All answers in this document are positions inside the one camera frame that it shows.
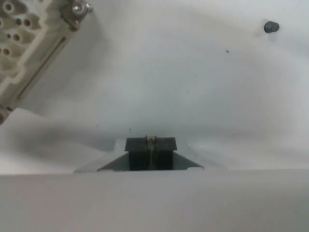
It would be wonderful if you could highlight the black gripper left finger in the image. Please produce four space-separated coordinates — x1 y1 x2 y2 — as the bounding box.
97 137 152 172

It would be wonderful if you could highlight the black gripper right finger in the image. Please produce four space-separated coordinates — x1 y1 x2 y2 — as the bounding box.
152 137 204 171

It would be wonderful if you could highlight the thin metal square peg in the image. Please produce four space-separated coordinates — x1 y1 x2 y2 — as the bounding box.
146 135 157 171

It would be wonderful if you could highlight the white task board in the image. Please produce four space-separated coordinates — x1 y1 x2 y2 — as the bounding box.
0 0 309 175

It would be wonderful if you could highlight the small black stud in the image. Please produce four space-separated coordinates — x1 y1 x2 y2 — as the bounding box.
263 20 280 34

